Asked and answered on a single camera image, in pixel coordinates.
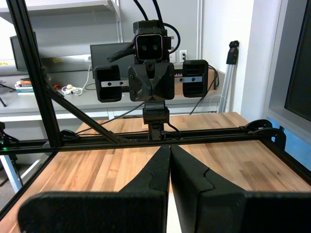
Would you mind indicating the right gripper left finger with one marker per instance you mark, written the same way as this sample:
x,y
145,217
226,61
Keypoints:
x,y
109,211

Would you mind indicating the aluminium extrusion stand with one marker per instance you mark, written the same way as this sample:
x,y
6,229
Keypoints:
x,y
229,80

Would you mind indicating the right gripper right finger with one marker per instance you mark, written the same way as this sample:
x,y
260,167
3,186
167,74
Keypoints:
x,y
218,211

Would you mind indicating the white wall outlet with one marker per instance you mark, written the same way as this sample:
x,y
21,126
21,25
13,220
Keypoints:
x,y
172,57
183,55

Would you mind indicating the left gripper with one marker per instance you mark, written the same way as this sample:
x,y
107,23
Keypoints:
x,y
108,72

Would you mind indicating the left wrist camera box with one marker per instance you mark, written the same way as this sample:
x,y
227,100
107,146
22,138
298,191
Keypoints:
x,y
148,47

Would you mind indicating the dark computer monitor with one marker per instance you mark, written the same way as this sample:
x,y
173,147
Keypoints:
x,y
99,58
15,55

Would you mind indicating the white wall shelf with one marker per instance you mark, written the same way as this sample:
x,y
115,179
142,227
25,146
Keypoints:
x,y
60,6

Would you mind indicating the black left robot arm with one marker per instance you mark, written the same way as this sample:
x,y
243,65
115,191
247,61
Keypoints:
x,y
155,114

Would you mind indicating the black aluminium frame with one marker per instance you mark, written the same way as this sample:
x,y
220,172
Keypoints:
x,y
40,97

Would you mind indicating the grey office desk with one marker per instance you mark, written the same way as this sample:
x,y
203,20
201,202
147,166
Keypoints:
x,y
29,106

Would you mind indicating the stack of books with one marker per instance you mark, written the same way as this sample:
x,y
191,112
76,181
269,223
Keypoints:
x,y
24,88

